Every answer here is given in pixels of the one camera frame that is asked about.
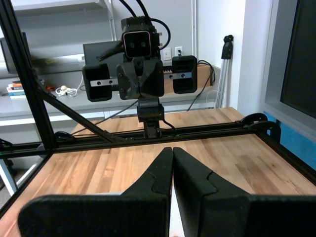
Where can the stack of books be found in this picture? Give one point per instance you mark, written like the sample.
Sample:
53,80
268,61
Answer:
16,90

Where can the white wall switch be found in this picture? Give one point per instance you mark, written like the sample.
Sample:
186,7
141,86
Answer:
167,54

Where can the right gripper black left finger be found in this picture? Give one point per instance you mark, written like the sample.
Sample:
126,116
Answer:
98,217

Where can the aluminium tripod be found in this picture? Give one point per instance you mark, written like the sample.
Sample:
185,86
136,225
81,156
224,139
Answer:
227,49

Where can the black computer monitor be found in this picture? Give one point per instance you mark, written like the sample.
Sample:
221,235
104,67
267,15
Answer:
98,51

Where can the wooden box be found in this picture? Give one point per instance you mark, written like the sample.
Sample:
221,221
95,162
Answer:
205,76

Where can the grey desk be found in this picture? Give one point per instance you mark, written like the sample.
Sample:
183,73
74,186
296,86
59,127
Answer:
74,106

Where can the black metal frame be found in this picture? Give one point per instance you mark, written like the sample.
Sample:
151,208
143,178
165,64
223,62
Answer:
28,74

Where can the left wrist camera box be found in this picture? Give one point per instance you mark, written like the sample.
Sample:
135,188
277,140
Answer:
137,44

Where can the white wall shelf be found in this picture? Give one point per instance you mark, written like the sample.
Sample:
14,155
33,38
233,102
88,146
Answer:
61,7

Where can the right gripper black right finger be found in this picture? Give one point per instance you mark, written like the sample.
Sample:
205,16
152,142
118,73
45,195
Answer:
234,217

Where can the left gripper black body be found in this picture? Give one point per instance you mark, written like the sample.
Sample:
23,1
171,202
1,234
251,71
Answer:
96,71

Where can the small orange tool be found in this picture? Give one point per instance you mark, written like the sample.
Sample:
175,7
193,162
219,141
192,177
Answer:
49,88

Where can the white wall outlet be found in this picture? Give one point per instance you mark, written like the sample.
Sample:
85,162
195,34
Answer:
178,51

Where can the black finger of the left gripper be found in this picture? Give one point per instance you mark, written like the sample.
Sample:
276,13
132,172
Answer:
154,81
127,84

